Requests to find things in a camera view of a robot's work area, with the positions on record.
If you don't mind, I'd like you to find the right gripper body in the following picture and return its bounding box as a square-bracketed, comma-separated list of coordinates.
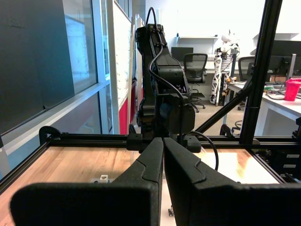
[127, 130, 202, 153]

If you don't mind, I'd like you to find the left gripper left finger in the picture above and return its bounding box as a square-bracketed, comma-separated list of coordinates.
[10, 137, 165, 226]

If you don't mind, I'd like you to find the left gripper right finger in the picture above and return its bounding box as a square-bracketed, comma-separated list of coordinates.
[164, 137, 301, 226]

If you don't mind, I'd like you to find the grey aluminium window ledge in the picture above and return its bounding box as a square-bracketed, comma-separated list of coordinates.
[0, 81, 111, 153]

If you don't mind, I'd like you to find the black mesh office chair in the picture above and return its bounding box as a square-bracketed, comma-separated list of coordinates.
[182, 53, 209, 113]
[237, 56, 256, 111]

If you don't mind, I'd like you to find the black computer monitor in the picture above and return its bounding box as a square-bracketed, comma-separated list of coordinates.
[171, 47, 194, 62]

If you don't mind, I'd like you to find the white office desk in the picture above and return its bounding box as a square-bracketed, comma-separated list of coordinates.
[227, 82, 301, 137]

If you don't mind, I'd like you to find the red plastic cup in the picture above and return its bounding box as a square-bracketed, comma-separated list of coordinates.
[284, 78, 301, 102]

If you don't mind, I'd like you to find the blue connector mount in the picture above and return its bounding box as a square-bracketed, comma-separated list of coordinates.
[90, 174, 111, 185]

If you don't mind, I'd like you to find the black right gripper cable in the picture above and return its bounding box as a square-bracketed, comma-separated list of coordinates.
[181, 131, 220, 171]

